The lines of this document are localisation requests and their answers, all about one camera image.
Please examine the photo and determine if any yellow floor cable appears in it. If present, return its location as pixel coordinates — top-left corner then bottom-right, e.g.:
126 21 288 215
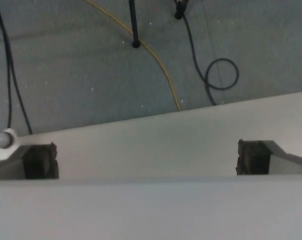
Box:
86 0 181 112

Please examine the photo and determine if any white task board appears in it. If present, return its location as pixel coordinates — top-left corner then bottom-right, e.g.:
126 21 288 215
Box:
0 128 23 165

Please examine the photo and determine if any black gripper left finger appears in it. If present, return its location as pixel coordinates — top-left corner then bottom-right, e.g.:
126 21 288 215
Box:
0 141 59 180

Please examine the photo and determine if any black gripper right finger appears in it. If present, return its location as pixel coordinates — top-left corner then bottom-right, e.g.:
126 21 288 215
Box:
237 138 302 176

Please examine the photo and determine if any thin looped floor cable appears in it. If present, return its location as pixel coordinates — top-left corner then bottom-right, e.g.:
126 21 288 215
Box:
182 13 240 106

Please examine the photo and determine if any black floor cable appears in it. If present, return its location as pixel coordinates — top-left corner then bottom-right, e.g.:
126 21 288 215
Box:
0 0 14 130
6 57 33 135

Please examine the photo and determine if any black tripod leg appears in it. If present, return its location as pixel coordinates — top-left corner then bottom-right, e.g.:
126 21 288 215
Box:
128 0 142 49
174 0 190 20

